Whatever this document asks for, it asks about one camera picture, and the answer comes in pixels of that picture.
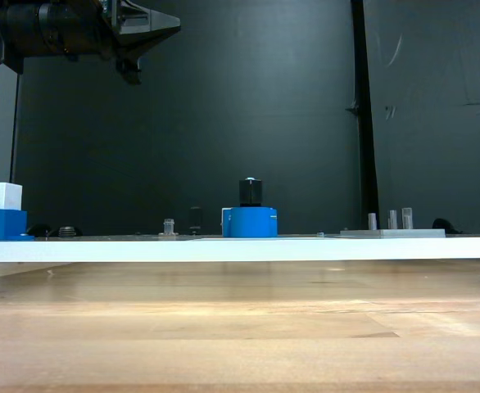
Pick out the black square plug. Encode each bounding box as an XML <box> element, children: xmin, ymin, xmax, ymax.
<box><xmin>238</xmin><ymin>176</ymin><xmax>263</xmax><ymax>207</ymax></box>

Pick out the white board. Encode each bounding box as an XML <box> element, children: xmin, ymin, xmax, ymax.
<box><xmin>0</xmin><ymin>235</ymin><xmax>480</xmax><ymax>264</ymax></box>

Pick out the grey peg plate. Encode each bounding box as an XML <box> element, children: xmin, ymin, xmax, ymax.
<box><xmin>339</xmin><ymin>228</ymin><xmax>447</xmax><ymax>239</ymax></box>

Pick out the small clear connector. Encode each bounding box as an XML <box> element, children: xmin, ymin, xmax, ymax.
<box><xmin>158</xmin><ymin>218</ymin><xmax>180</xmax><ymax>238</ymax></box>

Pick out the black upright connector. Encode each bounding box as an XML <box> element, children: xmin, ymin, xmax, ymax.
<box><xmin>188</xmin><ymin>206</ymin><xmax>203</xmax><ymax>237</ymax></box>

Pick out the blue round holder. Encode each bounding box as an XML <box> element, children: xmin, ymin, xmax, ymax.
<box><xmin>221</xmin><ymin>206</ymin><xmax>279</xmax><ymax>239</ymax></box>

